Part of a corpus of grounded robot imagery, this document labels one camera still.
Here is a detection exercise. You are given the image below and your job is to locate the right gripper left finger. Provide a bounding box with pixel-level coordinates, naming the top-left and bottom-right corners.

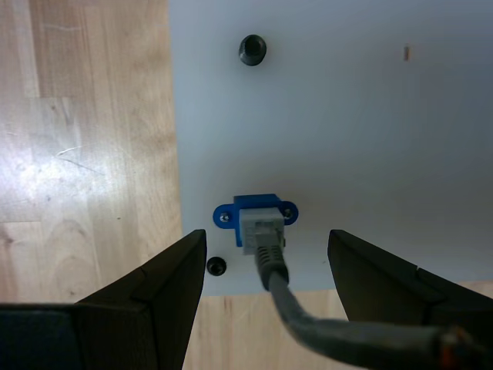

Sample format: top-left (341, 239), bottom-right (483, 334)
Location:
top-left (0, 229), bottom-right (207, 370)

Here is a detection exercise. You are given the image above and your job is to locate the white task board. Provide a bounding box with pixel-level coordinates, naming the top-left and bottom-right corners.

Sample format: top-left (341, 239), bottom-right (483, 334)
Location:
top-left (168, 0), bottom-right (493, 298)

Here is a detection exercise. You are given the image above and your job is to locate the grey cable with clear plug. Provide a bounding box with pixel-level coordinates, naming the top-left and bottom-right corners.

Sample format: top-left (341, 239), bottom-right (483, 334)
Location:
top-left (252, 219), bottom-right (493, 370)

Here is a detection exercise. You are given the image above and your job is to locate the blue socket block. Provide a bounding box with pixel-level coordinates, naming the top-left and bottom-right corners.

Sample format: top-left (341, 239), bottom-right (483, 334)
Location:
top-left (213, 193), bottom-right (300, 257)

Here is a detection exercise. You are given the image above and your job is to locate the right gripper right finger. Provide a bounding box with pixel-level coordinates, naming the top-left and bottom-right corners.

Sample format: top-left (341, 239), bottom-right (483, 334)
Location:
top-left (327, 229), bottom-right (493, 329)

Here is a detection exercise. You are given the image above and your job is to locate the black threaded stud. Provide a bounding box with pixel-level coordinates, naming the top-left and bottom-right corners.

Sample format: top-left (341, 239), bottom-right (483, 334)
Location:
top-left (237, 33), bottom-right (268, 68)

